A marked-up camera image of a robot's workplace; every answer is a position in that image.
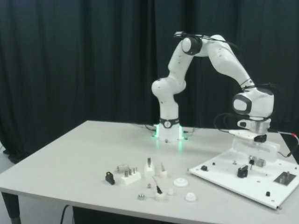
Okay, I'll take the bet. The black D-SUB plug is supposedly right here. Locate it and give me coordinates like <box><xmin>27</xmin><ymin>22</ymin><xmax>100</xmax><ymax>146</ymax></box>
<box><xmin>105</xmin><ymin>171</ymin><xmax>117</xmax><ymax>185</ymax></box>

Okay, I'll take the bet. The black base cable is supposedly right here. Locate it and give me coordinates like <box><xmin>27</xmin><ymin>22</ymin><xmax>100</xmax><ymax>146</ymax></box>
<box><xmin>132</xmin><ymin>122</ymin><xmax>157</xmax><ymax>132</ymax></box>

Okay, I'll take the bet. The black floor cable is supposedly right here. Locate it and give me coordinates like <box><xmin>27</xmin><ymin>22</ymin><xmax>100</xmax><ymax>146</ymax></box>
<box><xmin>61</xmin><ymin>204</ymin><xmax>71</xmax><ymax>224</ymax></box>

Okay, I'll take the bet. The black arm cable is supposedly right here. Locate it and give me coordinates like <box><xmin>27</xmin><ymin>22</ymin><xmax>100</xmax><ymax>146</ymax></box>
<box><xmin>174</xmin><ymin>32</ymin><xmax>276</xmax><ymax>133</ymax></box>

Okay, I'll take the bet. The black table leg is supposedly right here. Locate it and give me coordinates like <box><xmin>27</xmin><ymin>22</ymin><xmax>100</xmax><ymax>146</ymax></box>
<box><xmin>1</xmin><ymin>192</ymin><xmax>19</xmax><ymax>224</ymax></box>

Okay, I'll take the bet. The white large gear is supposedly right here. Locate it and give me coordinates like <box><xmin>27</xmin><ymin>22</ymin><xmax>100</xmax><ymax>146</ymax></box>
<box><xmin>173</xmin><ymin>177</ymin><xmax>189</xmax><ymax>188</ymax></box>

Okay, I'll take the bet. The white task board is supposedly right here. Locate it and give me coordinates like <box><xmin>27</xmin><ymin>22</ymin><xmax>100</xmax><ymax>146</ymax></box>
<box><xmin>188</xmin><ymin>144</ymin><xmax>299</xmax><ymax>210</ymax></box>

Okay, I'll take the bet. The round white plug holder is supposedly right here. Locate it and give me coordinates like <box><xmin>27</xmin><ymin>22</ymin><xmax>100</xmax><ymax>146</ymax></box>
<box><xmin>153</xmin><ymin>192</ymin><xmax>167</xmax><ymax>202</ymax></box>

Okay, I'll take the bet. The tall white peg holder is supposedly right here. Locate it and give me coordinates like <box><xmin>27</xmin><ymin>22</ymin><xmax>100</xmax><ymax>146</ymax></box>
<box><xmin>144</xmin><ymin>163</ymin><xmax>155</xmax><ymax>179</ymax></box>

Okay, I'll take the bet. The black waterproof plug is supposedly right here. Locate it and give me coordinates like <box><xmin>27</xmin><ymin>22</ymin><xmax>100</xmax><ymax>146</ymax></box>
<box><xmin>151</xmin><ymin>176</ymin><xmax>164</xmax><ymax>195</ymax></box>

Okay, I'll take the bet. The white medium gear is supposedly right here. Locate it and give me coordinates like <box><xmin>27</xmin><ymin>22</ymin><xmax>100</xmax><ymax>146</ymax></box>
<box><xmin>184</xmin><ymin>192</ymin><xmax>197</xmax><ymax>203</ymax></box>

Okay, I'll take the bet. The wide white peg holder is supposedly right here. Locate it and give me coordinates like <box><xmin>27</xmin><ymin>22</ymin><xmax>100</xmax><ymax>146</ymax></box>
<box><xmin>120</xmin><ymin>172</ymin><xmax>142</xmax><ymax>187</ymax></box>

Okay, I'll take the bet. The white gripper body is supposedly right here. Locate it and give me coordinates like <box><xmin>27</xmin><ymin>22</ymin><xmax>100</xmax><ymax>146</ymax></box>
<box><xmin>232</xmin><ymin>139</ymin><xmax>280</xmax><ymax>163</ymax></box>

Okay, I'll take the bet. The black curtain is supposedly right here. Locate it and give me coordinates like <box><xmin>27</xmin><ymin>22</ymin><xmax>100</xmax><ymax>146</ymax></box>
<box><xmin>0</xmin><ymin>0</ymin><xmax>299</xmax><ymax>164</ymax></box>

